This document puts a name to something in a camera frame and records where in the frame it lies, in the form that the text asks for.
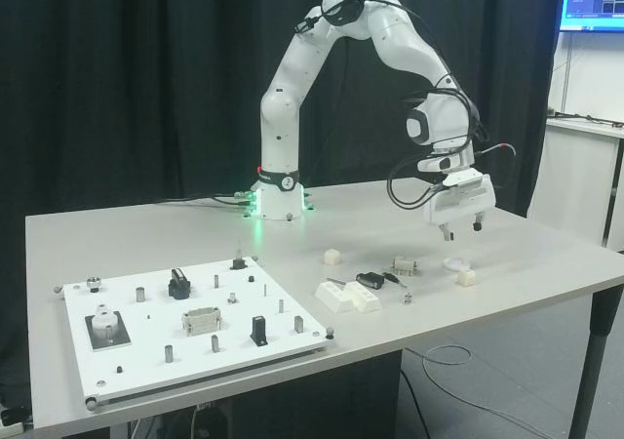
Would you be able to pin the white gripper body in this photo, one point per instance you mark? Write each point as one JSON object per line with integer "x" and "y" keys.
{"x": 460, "y": 200}

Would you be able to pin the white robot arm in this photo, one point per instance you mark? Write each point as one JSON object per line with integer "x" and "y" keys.
{"x": 280, "y": 131}

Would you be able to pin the white large gear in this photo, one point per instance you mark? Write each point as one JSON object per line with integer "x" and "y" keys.
{"x": 457, "y": 263}

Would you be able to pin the white medium gear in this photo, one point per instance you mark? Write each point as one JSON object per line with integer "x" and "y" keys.
{"x": 106, "y": 326}

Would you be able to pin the small white cube holder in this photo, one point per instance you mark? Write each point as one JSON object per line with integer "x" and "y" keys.
{"x": 332, "y": 256}
{"x": 466, "y": 277}

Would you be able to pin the beige waterproof plug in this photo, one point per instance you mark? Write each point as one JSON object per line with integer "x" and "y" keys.
{"x": 404, "y": 266}

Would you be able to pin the black USB plug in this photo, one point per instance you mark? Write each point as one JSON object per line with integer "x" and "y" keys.
{"x": 390, "y": 277}

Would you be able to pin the black rectangular plug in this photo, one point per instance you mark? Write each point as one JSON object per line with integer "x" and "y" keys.
{"x": 368, "y": 280}

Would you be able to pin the large white stepped holder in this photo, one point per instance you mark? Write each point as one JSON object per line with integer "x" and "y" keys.
{"x": 364, "y": 301}
{"x": 333, "y": 296}

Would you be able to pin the dark grey table leg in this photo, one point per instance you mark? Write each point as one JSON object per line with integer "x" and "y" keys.
{"x": 597, "y": 341}

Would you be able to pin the metal square peg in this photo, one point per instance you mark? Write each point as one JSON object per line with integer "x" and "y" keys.
{"x": 298, "y": 325}

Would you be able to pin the black upright plug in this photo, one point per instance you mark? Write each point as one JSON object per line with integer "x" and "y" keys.
{"x": 259, "y": 331}

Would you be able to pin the blue screen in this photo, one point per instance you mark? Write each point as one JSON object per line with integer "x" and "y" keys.
{"x": 592, "y": 0}

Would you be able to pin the black D-SUB plug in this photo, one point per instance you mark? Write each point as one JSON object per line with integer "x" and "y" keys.
{"x": 179, "y": 284}

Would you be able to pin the white task board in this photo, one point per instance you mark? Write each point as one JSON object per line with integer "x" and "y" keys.
{"x": 195, "y": 356}

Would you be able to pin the silver knurled bolt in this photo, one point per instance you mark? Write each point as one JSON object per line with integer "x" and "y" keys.
{"x": 93, "y": 283}

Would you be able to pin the black curtain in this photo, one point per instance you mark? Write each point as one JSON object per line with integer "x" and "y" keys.
{"x": 122, "y": 68}

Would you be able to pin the white power strip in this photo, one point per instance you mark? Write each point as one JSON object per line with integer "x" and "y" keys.
{"x": 10, "y": 419}

